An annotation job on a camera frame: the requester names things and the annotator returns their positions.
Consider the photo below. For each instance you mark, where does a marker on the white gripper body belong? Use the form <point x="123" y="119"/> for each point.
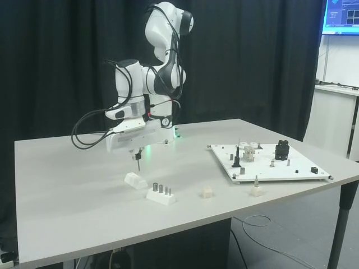
<point x="134" y="140"/>

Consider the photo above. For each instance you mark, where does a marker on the thin metal square peg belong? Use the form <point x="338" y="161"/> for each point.
<point x="138" y="165"/>

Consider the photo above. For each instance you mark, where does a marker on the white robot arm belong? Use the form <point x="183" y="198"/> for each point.
<point x="127" y="84"/>

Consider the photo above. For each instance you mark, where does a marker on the thick metal round peg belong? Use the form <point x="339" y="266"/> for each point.
<point x="155" y="187"/>

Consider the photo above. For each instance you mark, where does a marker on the medium metal round peg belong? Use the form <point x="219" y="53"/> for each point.
<point x="161" y="189"/>

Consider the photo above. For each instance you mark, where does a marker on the small metal round peg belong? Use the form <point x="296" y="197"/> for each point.
<point x="166" y="190"/>

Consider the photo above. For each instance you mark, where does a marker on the white round peg holder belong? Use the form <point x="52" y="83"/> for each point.
<point x="161" y="199"/>

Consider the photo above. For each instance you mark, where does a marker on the large metal square peg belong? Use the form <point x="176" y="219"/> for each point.
<point x="242" y="171"/>

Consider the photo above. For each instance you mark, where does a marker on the flat white mounting plate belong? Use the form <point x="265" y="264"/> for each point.
<point x="127" y="126"/>

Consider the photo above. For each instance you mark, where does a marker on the long white empty holder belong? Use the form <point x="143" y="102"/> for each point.
<point x="136" y="182"/>

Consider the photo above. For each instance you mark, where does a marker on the small white cube holder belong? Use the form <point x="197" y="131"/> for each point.
<point x="207" y="192"/>

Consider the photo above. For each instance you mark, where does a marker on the black curtain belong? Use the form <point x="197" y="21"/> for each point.
<point x="56" y="70"/>

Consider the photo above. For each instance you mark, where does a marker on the beige connector block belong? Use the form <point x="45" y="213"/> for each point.
<point x="248" y="153"/>

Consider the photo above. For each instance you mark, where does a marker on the white medium gear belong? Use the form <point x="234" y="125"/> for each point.
<point x="254" y="145"/>

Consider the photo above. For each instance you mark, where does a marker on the metal bolt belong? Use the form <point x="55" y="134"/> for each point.
<point x="256" y="181"/>

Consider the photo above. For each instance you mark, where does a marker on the white bolt holder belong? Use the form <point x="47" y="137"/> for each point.
<point x="256" y="192"/>

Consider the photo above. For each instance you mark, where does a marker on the white task board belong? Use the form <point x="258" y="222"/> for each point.
<point x="266" y="171"/>

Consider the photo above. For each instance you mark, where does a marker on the metal BNC plug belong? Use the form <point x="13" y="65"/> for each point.
<point x="272" y="163"/>

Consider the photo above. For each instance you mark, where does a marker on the black table leg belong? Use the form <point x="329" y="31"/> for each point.
<point x="339" y="224"/>

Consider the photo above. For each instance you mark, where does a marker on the blue screen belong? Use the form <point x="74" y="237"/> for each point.
<point x="342" y="14"/>

